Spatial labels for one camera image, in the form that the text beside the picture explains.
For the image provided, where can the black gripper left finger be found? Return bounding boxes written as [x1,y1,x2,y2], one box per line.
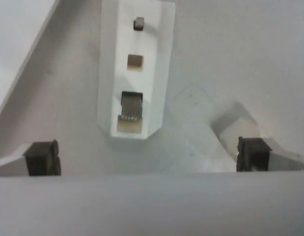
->
[0,139,62,177]

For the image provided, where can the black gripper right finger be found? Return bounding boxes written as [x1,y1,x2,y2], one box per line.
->
[236,136,304,172]

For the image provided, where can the large metal square peg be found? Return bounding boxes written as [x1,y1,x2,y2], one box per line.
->
[120,90,144,121]

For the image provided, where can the white square peg holder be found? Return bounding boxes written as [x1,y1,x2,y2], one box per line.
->
[96,0,176,141]

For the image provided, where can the small metal square peg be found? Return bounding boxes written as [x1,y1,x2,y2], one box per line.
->
[133,16,145,31]

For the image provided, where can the white task board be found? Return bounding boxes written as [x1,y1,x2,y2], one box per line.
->
[0,0,61,119]

